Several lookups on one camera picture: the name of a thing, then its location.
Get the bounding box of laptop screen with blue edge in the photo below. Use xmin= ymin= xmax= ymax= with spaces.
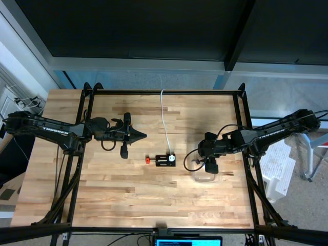
xmin=153 ymin=235 xmax=223 ymax=246

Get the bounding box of black metal frame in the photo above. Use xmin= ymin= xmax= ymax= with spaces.
xmin=0 ymin=81 xmax=316 ymax=246

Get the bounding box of long black arm cable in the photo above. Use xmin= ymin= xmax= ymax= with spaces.
xmin=183 ymin=148 xmax=210 ymax=172
xmin=100 ymin=133 xmax=116 ymax=152

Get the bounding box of white plastic step stool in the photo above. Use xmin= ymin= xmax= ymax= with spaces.
xmin=258 ymin=142 xmax=298 ymax=204

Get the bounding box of black square pillar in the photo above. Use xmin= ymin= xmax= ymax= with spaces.
xmin=224 ymin=0 xmax=256 ymax=72

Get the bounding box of large black box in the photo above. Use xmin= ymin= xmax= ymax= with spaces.
xmin=0 ymin=133 xmax=35 ymax=189

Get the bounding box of clear plastic container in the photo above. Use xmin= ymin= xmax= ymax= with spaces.
xmin=188 ymin=141 xmax=222 ymax=185

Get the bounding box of chair with grey metal legs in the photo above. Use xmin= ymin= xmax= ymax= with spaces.
xmin=294 ymin=132 xmax=328 ymax=183

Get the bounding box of black vise with red knob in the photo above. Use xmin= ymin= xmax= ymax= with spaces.
xmin=145 ymin=153 xmax=178 ymax=168

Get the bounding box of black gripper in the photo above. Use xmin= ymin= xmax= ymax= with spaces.
xmin=204 ymin=132 xmax=220 ymax=174
xmin=119 ymin=112 xmax=148 ymax=159

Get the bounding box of white extension cord socket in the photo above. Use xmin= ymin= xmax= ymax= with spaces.
xmin=160 ymin=89 xmax=177 ymax=162

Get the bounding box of brown cardboard box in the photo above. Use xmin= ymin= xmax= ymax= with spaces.
xmin=0 ymin=172 xmax=27 ymax=206

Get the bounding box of small black fixed camera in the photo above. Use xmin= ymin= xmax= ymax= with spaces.
xmin=154 ymin=223 xmax=170 ymax=235

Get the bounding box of short black arm cable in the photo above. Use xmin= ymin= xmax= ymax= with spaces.
xmin=216 ymin=124 xmax=241 ymax=140
xmin=110 ymin=117 xmax=124 ymax=129

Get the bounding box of black and white cable bundle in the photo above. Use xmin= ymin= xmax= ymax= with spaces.
xmin=12 ymin=95 xmax=45 ymax=110

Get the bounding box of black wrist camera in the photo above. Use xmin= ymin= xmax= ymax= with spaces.
xmin=197 ymin=140 xmax=209 ymax=158

